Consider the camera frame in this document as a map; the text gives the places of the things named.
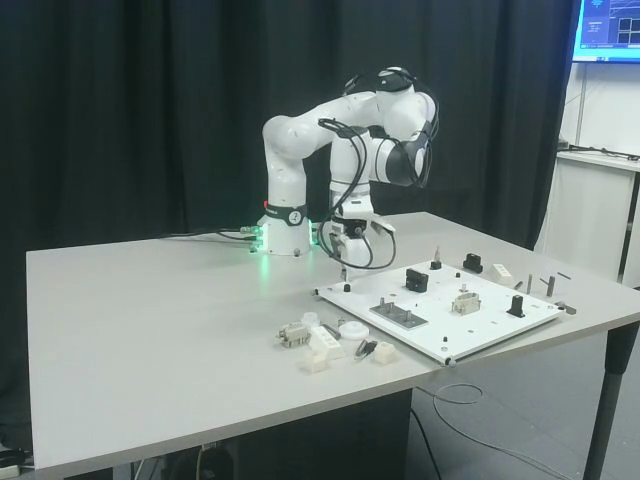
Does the grey cable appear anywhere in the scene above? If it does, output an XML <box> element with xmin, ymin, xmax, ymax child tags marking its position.
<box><xmin>431</xmin><ymin>382</ymin><xmax>549</xmax><ymax>480</ymax></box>

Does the small white holder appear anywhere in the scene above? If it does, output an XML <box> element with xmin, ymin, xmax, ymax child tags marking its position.
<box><xmin>373</xmin><ymin>342</ymin><xmax>399</xmax><ymax>367</ymax></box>

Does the white task board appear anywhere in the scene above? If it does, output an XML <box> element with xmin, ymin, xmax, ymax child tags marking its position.
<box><xmin>309</xmin><ymin>261</ymin><xmax>564</xmax><ymax>369</ymax></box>

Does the black cable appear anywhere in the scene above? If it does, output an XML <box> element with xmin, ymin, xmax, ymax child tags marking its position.
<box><xmin>162</xmin><ymin>227</ymin><xmax>262</xmax><ymax>242</ymax></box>
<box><xmin>317</xmin><ymin>117</ymin><xmax>374</xmax><ymax>264</ymax></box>
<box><xmin>342</xmin><ymin>64</ymin><xmax>444</xmax><ymax>189</ymax></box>
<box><xmin>409</xmin><ymin>407</ymin><xmax>444</xmax><ymax>480</ymax></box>
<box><xmin>367</xmin><ymin>222</ymin><xmax>399</xmax><ymax>272</ymax></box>
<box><xmin>557</xmin><ymin>141</ymin><xmax>640</xmax><ymax>164</ymax></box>

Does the grey D-SUB plug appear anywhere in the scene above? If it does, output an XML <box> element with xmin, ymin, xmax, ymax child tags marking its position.
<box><xmin>274</xmin><ymin>324</ymin><xmax>302</xmax><ymax>349</ymax></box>

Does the white block holder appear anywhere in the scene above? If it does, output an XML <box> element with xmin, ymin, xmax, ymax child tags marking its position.
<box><xmin>298</xmin><ymin>349</ymin><xmax>332</xmax><ymax>376</ymax></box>

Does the long white peg holder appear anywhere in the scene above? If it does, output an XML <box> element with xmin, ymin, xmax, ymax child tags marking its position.
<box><xmin>308</xmin><ymin>331</ymin><xmax>348</xmax><ymax>360</ymax></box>

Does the dark table leg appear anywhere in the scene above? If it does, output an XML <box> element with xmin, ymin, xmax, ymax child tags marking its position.
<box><xmin>583</xmin><ymin>322</ymin><xmax>637</xmax><ymax>480</ymax></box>

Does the black plug with metal end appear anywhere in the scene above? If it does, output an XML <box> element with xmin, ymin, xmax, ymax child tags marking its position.
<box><xmin>353</xmin><ymin>338</ymin><xmax>379</xmax><ymax>362</ymax></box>

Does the white cabinet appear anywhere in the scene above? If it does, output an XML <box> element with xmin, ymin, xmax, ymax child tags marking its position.
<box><xmin>552</xmin><ymin>147</ymin><xmax>640</xmax><ymax>291</ymax></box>

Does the black curtain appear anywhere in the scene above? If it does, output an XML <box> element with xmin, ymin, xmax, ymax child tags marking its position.
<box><xmin>0</xmin><ymin>0</ymin><xmax>584</xmax><ymax>454</ymax></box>

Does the blue screen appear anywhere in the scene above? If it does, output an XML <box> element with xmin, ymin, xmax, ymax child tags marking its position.
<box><xmin>572</xmin><ymin>0</ymin><xmax>640</xmax><ymax>65</ymax></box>

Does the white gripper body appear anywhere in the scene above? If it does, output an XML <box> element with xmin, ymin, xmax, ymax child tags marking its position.
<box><xmin>327</xmin><ymin>219</ymin><xmax>396</xmax><ymax>267</ymax></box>

